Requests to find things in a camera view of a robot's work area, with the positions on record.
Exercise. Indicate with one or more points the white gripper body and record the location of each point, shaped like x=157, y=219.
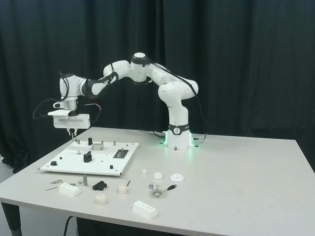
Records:
x=73, y=121

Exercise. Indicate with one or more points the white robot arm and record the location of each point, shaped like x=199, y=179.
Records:
x=177, y=115

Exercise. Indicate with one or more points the thick metal round peg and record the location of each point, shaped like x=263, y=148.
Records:
x=85, y=179

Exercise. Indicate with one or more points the white long peg holder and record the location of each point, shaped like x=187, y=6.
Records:
x=145, y=209
x=70, y=190

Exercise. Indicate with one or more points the thin grey metal peg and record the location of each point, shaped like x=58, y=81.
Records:
x=50, y=188

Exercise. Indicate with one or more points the black wrist band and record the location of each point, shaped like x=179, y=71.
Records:
x=73, y=113

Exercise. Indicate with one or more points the flat white mounting plate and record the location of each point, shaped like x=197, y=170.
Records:
x=57, y=112

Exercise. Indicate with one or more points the small white box dark window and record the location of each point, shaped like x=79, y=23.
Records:
x=57, y=105

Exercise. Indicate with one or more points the white task board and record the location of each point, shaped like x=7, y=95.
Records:
x=73, y=161

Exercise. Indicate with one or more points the black D-SUB plug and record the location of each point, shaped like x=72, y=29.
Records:
x=99, y=185

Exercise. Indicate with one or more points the white cube holder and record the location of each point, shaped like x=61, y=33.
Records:
x=122, y=189
x=101, y=198

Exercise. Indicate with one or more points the white small gear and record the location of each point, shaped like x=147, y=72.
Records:
x=144, y=171

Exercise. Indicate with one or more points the white medium gear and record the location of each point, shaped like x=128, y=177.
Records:
x=157, y=175

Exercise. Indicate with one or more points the metal hex nut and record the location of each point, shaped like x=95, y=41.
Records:
x=151, y=186

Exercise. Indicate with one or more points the small metal bolt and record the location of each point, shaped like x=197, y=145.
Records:
x=158, y=186

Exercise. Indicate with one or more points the silver metal plug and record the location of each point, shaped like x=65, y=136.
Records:
x=157, y=194

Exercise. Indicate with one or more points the black table leg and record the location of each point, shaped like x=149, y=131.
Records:
x=11, y=218

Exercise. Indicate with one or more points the white large gear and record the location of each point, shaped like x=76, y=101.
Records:
x=177, y=177

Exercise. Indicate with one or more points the black curtain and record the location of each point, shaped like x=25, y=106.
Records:
x=246, y=49

